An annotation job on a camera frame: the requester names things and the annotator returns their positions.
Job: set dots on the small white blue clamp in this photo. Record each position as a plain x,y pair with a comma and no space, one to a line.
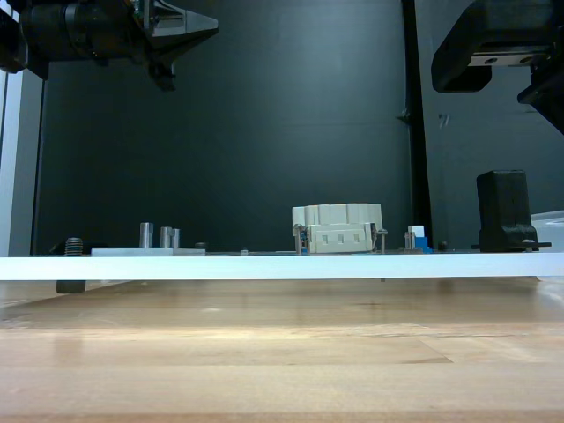
416,231

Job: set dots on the black socket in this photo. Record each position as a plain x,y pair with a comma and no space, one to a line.
502,207

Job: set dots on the short metal peg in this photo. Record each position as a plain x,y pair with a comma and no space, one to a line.
166,238
177,239
146,235

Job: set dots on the grey aluminium window frame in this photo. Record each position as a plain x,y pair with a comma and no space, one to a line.
22,176

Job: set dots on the black threaded bolt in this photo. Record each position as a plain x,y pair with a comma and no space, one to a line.
74,247

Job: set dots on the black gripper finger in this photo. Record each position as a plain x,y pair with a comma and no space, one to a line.
200,24
180,44
548,97

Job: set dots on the beige connector housing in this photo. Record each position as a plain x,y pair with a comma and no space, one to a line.
339,220

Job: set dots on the grey metal plate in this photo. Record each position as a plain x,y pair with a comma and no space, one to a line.
132,251

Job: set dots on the white task board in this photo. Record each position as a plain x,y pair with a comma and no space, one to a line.
282,266

